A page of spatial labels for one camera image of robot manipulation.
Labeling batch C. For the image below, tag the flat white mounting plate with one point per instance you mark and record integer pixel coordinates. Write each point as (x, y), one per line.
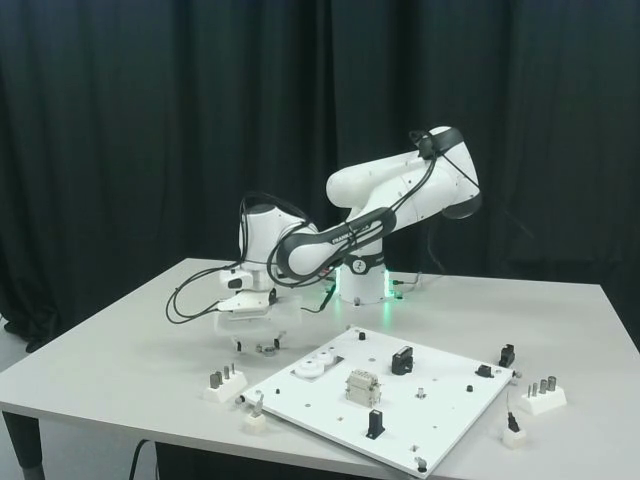
(245, 302)

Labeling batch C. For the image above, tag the white round peg holder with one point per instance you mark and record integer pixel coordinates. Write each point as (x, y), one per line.
(542, 404)

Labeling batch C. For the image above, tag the large metal square peg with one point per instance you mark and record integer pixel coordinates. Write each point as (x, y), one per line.
(216, 380)

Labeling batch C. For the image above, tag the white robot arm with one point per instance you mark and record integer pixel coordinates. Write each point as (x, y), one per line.
(390, 190)

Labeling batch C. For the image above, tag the white medium gear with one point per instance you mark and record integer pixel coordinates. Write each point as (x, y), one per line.
(324, 359)

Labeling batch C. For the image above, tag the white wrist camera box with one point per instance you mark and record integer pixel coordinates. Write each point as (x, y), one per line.
(236, 280)

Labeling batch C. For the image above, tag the black Ethernet plug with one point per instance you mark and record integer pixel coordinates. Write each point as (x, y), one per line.
(511, 421)

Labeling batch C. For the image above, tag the beige waterproof plug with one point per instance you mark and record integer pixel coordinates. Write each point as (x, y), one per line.
(361, 389)

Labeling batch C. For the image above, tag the large metal round peg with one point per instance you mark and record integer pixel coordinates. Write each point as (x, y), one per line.
(551, 384)

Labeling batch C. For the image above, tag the black curtain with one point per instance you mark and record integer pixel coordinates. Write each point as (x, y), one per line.
(150, 125)

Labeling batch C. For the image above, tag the medium metal square peg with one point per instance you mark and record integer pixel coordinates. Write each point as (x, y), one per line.
(227, 374)

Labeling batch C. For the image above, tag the small white plug holder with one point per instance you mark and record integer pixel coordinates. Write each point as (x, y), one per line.
(255, 426)
(514, 438)

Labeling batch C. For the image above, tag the white square peg holder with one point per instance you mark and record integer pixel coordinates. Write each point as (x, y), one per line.
(222, 394)

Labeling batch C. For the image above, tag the black D-SUB plug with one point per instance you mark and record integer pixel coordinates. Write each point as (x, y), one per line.
(506, 354)

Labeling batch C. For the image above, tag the white task board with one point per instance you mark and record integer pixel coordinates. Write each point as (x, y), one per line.
(400, 415)

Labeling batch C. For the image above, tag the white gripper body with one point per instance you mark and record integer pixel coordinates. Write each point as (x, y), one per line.
(260, 320)

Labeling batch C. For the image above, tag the medium metal round peg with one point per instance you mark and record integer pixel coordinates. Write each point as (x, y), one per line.
(542, 387)

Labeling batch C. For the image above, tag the black table leg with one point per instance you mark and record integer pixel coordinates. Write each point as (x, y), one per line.
(22, 445)

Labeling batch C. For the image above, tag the white small gear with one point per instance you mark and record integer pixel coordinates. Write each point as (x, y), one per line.
(334, 352)

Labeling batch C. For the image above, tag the white large gear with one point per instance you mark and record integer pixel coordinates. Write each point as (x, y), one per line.
(309, 371)

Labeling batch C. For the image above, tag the silver USB plug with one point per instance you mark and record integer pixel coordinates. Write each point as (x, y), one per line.
(257, 406)

